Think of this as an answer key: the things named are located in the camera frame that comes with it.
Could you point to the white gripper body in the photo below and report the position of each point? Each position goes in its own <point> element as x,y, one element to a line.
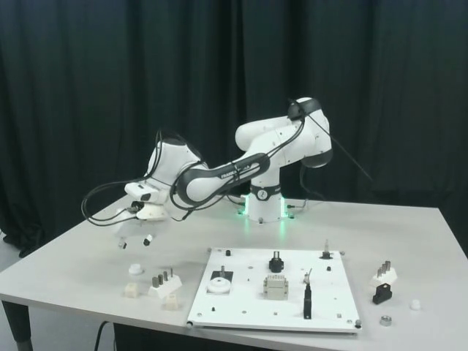
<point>137,228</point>

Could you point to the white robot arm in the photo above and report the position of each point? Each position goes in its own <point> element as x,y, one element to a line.
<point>219,175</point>

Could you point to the white medium gear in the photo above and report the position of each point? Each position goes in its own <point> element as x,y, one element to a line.
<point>135,269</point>

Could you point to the white large gear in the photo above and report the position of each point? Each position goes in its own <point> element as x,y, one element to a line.
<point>219,285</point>

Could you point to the white small gear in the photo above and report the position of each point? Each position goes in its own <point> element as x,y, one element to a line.
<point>414,305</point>

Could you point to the white flat mounting plate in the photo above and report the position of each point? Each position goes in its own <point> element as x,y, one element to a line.
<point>153,213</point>

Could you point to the large metal peg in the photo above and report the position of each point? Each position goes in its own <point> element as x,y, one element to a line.
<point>155,282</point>
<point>380,271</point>

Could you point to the cream plastic plug block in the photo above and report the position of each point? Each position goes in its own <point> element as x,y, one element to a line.
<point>171,301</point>
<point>132,291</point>

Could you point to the white peg holder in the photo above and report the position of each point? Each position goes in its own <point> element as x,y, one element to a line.
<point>164,291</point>
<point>384,281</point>

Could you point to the white task board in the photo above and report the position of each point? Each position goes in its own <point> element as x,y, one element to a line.
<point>256,311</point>

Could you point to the black round plug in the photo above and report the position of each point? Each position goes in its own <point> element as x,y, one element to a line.
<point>276,263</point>

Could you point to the black table leg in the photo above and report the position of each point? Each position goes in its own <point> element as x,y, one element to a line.
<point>16,325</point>

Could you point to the black curtain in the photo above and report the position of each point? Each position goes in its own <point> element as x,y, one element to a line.
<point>109,91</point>

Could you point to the black USB plug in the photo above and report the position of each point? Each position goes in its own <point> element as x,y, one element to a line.
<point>307,303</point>

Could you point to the metal bolt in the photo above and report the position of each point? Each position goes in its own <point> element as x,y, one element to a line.
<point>325,250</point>

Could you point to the black D-SUB plug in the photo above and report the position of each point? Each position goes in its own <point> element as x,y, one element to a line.
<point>381,294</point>

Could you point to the metal hex nut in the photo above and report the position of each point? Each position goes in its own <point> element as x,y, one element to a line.
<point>384,321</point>

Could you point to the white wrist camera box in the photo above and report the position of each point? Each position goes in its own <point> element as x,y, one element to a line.
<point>140,192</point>

